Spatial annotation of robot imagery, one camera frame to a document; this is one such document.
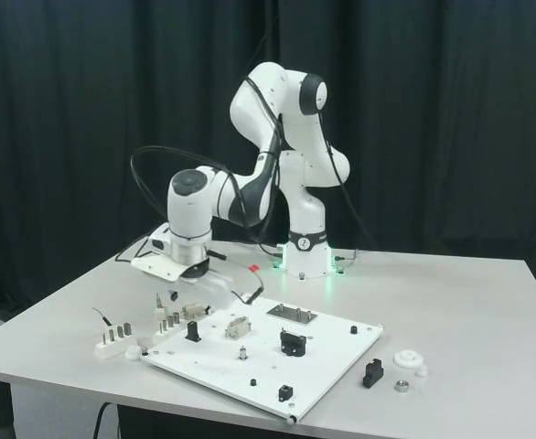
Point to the grey metal connector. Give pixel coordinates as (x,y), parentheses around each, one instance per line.
(191,312)

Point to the black rod with red tag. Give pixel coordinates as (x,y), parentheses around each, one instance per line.
(256,295)

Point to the metal round peg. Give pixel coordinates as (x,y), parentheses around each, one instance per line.
(176,319)
(163,326)
(170,322)

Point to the white large gear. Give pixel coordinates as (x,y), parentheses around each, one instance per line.
(407,357)

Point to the white task board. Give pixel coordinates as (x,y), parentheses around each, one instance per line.
(304,370)

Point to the white peg holder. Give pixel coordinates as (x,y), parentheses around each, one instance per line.
(176,330)
(112,350)

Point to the black stepped plug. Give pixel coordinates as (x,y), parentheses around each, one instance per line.
(371,375)

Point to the slim metal plug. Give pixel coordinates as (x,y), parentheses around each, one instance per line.
(158,301)

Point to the metal square peg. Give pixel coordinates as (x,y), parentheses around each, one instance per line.
(129,329)
(121,332)
(114,334)

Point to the black curtain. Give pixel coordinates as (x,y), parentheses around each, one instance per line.
(67,91)

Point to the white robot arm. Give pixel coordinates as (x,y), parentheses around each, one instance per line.
(304,215)

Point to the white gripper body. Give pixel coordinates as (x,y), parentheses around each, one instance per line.
(211,290)

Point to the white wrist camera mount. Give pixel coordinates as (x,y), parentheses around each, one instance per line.
(158,267)

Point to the black upright plug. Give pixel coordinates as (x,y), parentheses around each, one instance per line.
(192,330)

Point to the small white plug holder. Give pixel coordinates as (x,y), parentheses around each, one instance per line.
(160,314)

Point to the metal nut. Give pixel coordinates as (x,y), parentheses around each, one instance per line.
(402,385)

